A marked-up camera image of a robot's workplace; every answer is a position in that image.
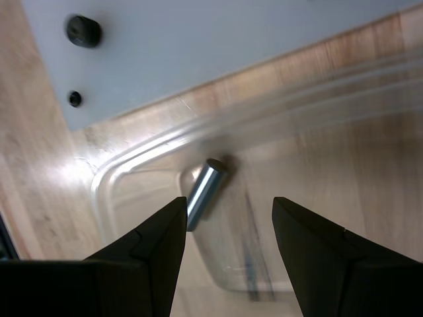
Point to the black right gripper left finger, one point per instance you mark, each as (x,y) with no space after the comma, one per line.
(115,284)

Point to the silver metal cylinder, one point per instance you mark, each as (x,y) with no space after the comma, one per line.
(205,188)

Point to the small black screw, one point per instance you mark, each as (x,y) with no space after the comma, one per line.
(75,98)

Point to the white board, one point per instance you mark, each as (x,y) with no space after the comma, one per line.
(165,49)

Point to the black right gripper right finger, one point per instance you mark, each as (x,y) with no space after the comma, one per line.
(347,280)

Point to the clear plastic tub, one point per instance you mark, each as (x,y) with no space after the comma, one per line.
(109,188)

